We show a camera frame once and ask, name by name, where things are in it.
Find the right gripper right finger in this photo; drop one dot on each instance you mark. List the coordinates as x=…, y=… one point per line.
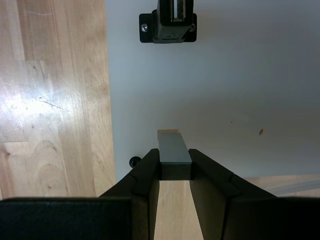
x=262, y=220

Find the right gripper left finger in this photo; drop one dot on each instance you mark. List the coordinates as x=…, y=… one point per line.
x=75, y=220

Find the grey metal bar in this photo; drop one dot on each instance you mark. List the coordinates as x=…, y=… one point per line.
x=175, y=150

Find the black board screw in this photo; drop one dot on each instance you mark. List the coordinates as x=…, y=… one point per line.
x=134, y=161

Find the white task board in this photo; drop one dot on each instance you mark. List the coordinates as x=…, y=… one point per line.
x=225, y=75

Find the black socket block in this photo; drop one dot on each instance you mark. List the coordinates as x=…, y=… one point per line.
x=172, y=30

